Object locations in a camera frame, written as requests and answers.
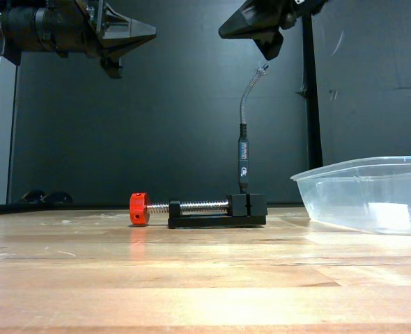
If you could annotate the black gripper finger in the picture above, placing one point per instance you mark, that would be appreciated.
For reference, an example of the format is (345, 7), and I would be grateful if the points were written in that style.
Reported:
(122, 45)
(122, 26)
(257, 19)

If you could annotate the white foam block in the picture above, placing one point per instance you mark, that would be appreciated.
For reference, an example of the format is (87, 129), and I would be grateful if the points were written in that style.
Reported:
(388, 215)

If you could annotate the black vise with orange knob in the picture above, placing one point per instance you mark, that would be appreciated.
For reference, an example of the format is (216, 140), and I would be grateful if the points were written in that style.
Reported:
(205, 221)

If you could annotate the clear plastic tub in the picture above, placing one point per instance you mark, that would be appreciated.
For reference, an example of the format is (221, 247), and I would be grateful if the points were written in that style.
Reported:
(331, 195)

